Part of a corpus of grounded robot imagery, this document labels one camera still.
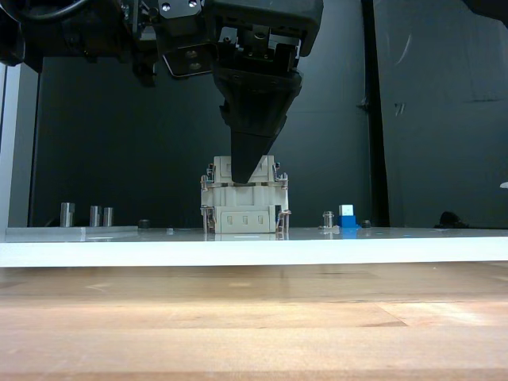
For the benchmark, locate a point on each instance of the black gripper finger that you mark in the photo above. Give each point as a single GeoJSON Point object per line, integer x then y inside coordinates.
{"type": "Point", "coordinates": [254, 119]}
{"type": "Point", "coordinates": [225, 116]}

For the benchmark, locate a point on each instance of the beige HAN10-E connector insert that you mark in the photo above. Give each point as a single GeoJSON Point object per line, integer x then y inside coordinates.
{"type": "Point", "coordinates": [221, 168]}

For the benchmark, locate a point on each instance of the beige connector housing base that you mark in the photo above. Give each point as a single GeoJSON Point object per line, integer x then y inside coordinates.
{"type": "Point", "coordinates": [246, 198]}

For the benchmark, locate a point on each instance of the silver metal standoff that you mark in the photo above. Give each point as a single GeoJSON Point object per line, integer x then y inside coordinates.
{"type": "Point", "coordinates": [327, 220]}

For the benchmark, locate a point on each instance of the white plug block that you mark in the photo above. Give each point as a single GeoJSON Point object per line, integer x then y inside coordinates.
{"type": "Point", "coordinates": [346, 210]}

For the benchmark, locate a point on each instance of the white plastic board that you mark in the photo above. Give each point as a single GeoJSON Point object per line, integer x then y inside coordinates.
{"type": "Point", "coordinates": [254, 252]}

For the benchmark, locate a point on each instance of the black board screw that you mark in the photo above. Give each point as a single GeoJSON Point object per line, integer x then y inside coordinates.
{"type": "Point", "coordinates": [144, 224]}
{"type": "Point", "coordinates": [365, 224]}

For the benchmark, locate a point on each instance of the blue plastic holder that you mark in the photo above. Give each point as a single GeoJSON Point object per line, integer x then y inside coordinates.
{"type": "Point", "coordinates": [347, 224]}

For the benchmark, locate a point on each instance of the grey metal plate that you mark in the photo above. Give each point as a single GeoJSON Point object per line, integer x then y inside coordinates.
{"type": "Point", "coordinates": [43, 234]}

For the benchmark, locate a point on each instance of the black wall beam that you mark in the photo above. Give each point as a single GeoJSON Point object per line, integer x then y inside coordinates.
{"type": "Point", "coordinates": [375, 119]}

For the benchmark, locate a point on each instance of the small silver metal post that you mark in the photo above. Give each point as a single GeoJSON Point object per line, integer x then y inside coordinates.
{"type": "Point", "coordinates": [95, 217]}
{"type": "Point", "coordinates": [108, 217]}

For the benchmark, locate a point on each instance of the grey metal partition frame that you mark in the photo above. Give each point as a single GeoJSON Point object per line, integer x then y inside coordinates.
{"type": "Point", "coordinates": [16, 158]}

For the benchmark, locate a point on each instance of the notched silver metal post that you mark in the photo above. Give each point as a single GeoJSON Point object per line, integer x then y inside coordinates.
{"type": "Point", "coordinates": [67, 216]}

